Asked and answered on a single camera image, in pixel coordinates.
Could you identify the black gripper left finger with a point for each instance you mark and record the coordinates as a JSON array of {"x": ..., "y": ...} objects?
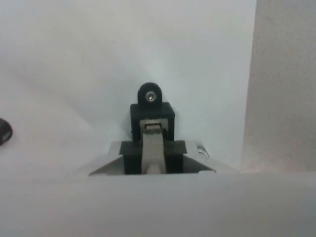
[{"x": 130, "y": 158}]

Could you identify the white task board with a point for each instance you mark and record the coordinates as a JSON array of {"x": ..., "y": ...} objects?
[{"x": 74, "y": 61}]

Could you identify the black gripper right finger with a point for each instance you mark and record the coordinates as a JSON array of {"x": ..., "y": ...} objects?
[{"x": 175, "y": 158}]

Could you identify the grey Ethernet plug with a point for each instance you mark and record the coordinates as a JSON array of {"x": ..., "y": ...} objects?
[{"x": 151, "y": 153}]

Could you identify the small black cap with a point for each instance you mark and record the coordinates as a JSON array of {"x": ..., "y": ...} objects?
[{"x": 5, "y": 132}]

